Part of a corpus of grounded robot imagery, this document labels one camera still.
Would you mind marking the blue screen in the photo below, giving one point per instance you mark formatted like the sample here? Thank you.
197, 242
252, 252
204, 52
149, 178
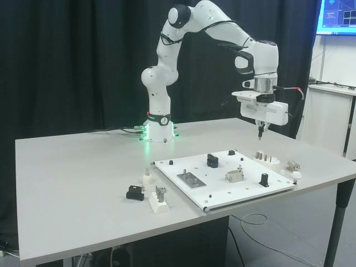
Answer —
339, 16

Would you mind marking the white power strip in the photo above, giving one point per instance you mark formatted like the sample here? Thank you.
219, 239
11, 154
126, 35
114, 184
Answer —
2, 253

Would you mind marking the white peg holder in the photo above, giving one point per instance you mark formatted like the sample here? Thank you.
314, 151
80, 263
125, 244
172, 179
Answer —
260, 162
160, 206

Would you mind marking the grey Ethernet plug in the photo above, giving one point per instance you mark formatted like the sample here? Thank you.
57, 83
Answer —
147, 172

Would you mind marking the black table leg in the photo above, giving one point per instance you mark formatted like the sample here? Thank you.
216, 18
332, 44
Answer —
340, 217

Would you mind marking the black curtain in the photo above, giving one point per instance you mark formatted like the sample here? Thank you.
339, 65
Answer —
69, 69

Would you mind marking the white cabinet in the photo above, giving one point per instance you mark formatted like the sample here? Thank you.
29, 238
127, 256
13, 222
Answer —
328, 116

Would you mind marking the small white camera box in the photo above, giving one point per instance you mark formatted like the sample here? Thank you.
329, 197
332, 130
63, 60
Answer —
248, 84

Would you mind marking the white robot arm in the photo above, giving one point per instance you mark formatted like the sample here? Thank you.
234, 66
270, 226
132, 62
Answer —
158, 103

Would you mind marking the flat white mounting plate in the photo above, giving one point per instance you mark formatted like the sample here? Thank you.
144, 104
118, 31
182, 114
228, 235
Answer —
244, 96

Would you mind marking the white task board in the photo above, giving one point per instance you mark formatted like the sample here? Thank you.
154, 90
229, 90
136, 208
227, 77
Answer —
178, 164

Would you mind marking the large black box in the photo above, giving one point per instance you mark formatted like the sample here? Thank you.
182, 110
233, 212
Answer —
153, 244

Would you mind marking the white round plug holder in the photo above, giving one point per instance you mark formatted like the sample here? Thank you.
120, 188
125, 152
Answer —
274, 160
147, 179

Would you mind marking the white medium gear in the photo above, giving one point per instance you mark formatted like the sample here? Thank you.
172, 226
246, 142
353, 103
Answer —
296, 175

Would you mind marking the metal BNC plug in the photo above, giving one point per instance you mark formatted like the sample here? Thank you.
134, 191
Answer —
143, 189

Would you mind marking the thick metal peg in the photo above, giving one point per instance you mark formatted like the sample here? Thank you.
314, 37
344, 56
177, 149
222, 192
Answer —
160, 198
259, 155

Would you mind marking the beige metal waterproof plug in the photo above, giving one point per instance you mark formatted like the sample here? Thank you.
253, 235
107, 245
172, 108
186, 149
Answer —
294, 165

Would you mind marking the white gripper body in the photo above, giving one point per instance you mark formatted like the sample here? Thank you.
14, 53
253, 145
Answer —
264, 111

